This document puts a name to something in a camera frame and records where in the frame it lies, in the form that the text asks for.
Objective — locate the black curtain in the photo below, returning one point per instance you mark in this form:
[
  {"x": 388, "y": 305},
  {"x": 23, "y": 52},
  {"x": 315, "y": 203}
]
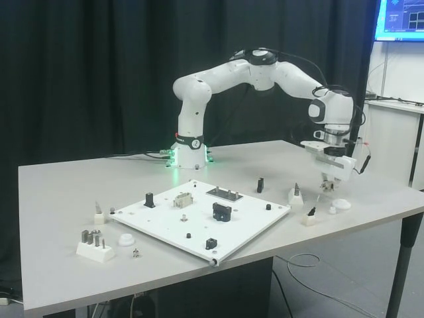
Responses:
[{"x": 99, "y": 66}]

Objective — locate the black wrist band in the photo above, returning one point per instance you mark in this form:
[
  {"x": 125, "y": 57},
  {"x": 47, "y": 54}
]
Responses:
[{"x": 334, "y": 150}]

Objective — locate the white large gear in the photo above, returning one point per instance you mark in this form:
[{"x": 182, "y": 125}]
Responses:
[{"x": 342, "y": 203}]

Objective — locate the black table panel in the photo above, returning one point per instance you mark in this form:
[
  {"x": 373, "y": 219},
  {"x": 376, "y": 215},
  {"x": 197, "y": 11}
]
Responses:
[{"x": 198, "y": 291}]

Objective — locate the white small gear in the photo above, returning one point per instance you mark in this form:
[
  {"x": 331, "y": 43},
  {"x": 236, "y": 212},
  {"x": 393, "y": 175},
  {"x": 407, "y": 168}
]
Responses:
[{"x": 332, "y": 209}]

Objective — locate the white power strip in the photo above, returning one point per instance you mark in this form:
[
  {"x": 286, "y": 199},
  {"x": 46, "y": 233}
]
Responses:
[{"x": 4, "y": 300}]

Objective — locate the white Ethernet plug holder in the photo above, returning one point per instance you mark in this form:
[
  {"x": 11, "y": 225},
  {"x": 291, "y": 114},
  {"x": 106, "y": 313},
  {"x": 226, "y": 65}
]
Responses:
[{"x": 308, "y": 221}]

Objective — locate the white task board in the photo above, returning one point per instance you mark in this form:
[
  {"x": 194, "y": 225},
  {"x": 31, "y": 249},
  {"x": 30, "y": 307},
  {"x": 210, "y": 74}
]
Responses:
[{"x": 165, "y": 225}]

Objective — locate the thin black rod red tag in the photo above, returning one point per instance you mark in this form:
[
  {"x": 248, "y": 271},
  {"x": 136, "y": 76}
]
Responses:
[{"x": 364, "y": 164}]

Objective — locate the medium metal square peg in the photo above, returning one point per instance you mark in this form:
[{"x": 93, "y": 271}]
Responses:
[{"x": 90, "y": 238}]

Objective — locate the white square peg holder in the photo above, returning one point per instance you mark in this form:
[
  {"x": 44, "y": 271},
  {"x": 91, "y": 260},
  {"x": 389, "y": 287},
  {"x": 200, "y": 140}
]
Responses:
[{"x": 94, "y": 255}]

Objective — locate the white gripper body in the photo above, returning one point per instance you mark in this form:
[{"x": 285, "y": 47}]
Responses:
[{"x": 348, "y": 167}]

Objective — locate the white medium gear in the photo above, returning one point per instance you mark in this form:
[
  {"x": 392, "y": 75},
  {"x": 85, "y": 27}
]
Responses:
[{"x": 126, "y": 240}]

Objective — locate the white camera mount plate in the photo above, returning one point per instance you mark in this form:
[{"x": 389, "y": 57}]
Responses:
[{"x": 313, "y": 145}]

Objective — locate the white USB plug holder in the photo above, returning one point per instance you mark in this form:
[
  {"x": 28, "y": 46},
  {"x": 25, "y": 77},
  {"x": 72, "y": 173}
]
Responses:
[{"x": 99, "y": 219}]

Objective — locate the small white wrist box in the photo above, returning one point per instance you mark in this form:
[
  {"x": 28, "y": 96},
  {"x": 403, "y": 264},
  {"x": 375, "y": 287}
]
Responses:
[{"x": 319, "y": 134}]

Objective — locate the large metal square peg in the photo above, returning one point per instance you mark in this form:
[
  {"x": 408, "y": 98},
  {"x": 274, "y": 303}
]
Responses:
[{"x": 83, "y": 238}]

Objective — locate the blue screen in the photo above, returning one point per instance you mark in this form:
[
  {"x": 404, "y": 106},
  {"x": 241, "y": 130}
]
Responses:
[{"x": 401, "y": 20}]

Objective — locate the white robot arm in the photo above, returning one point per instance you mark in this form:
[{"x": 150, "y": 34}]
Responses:
[{"x": 198, "y": 99}]

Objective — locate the large metal round peg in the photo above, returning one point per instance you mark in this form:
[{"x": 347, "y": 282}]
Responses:
[{"x": 296, "y": 189}]

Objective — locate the black table leg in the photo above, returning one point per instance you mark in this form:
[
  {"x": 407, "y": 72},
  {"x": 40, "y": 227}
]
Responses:
[{"x": 405, "y": 265}]

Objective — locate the small metal square peg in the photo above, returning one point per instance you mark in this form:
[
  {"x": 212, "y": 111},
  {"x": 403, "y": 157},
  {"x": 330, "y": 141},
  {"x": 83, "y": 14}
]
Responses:
[{"x": 97, "y": 242}]

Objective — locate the metal BNC plug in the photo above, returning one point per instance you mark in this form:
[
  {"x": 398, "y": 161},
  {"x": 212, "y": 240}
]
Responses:
[{"x": 135, "y": 254}]

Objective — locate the black D-SUB plug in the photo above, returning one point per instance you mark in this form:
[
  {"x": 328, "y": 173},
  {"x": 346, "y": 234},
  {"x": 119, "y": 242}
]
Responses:
[{"x": 260, "y": 185}]

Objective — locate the tiny metal square peg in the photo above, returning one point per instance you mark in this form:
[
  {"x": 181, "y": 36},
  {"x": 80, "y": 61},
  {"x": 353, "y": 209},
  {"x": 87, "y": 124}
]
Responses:
[{"x": 103, "y": 244}]

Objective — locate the white round peg holder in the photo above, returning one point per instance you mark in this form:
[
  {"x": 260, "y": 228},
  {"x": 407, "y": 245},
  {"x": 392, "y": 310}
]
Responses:
[{"x": 295, "y": 198}]

